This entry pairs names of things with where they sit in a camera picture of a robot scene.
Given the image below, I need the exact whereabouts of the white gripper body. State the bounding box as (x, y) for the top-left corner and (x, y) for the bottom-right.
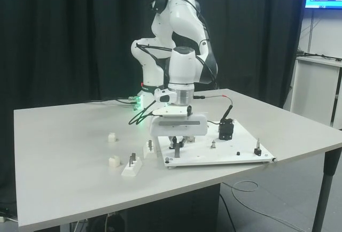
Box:
(149, 114), (209, 138)

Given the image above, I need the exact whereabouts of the short white peg holder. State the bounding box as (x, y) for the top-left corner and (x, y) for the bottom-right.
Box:
(142, 142), (161, 160)

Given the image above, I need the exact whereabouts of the long white peg holder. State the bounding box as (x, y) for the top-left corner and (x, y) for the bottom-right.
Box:
(121, 154), (143, 177)

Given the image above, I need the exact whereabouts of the flat white mounting plate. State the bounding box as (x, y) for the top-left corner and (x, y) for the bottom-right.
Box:
(152, 106), (190, 118)

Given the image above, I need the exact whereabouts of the white task board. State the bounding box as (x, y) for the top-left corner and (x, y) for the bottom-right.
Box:
(157, 118), (277, 169)

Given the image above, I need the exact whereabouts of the black D-SUB plug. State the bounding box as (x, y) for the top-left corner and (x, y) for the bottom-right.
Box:
(218, 118), (235, 141)

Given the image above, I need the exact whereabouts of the white notched holder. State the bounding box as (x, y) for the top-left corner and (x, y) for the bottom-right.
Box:
(107, 154), (121, 168)

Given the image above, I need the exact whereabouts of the white cabinet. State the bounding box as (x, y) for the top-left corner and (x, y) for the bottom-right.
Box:
(289, 55), (342, 131)

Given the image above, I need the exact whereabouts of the black curtain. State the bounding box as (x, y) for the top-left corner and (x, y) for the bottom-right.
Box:
(0, 0), (308, 111)

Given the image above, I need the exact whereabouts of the dark table leg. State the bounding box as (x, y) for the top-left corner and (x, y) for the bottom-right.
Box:
(317, 153), (335, 232)

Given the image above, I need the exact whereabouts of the silver wrist ring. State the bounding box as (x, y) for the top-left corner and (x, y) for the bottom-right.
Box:
(170, 90), (195, 107)

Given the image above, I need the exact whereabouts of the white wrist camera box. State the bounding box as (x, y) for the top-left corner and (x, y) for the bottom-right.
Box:
(154, 88), (177, 104)

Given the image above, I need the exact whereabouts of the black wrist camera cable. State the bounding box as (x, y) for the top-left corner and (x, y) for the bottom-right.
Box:
(128, 99), (162, 126)

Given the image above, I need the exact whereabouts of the thin black rod on wire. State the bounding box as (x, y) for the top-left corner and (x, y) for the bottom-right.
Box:
(193, 94), (234, 122)

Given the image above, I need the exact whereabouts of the black cable at arm foot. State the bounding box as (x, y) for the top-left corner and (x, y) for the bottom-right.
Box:
(89, 96), (141, 106)

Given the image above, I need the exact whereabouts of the grey cable on floor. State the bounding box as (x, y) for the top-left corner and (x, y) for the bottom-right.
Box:
(230, 180), (259, 232)

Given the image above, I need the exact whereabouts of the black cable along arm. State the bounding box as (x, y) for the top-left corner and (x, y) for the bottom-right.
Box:
(135, 0), (219, 88)

